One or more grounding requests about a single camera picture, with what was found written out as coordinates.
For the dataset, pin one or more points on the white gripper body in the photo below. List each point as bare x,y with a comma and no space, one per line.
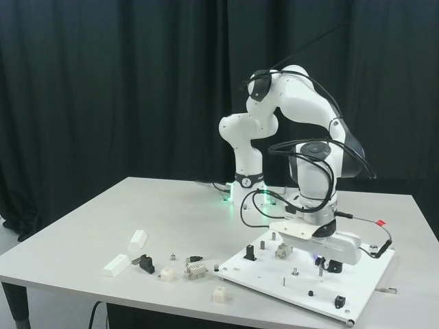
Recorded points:
337,247

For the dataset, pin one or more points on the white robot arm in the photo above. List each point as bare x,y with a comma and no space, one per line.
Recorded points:
308,99

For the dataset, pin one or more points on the small white peg holder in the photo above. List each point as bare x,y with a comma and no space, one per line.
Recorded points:
168,275
219,294

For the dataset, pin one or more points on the white task board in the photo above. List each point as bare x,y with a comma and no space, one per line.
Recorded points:
274,291

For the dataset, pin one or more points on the black USB plug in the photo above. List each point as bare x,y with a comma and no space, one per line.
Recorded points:
194,259

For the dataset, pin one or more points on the metal waterproof plug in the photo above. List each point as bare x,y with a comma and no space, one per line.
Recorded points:
194,271

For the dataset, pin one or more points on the small metal bolt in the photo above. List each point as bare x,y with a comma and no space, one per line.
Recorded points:
174,256

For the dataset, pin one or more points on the black D-SUB plug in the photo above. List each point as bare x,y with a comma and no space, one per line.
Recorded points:
146,264

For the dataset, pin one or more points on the long white holder block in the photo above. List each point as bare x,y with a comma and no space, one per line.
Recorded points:
115,266
137,240

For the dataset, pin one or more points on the black curtain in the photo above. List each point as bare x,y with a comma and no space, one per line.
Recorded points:
103,85

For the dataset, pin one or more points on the black table leg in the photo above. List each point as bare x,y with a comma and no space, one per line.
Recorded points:
14,303

